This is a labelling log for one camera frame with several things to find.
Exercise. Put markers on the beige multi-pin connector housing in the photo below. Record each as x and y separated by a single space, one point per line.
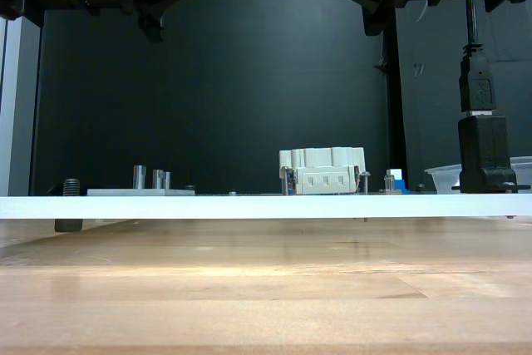
324 164

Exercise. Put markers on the black USB socket housing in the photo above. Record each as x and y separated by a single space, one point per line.
482 151

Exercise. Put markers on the small blue and white socket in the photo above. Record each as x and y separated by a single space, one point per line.
399 174

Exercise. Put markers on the silver mounting screw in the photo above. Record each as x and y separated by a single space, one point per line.
365 183
285 182

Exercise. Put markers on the small metal socket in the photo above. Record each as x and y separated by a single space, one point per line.
389 184

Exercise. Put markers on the clear plastic tub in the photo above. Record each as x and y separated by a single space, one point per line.
440 178

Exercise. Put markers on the grey metal plate with pegs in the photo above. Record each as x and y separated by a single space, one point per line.
124 192

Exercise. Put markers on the black threaded bolt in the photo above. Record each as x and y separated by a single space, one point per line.
71 188

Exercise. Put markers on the white task board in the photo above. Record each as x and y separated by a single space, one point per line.
249 207

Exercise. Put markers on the black vertical post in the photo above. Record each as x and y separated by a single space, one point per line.
395 122

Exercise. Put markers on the blue connector mount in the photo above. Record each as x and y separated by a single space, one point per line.
291 188

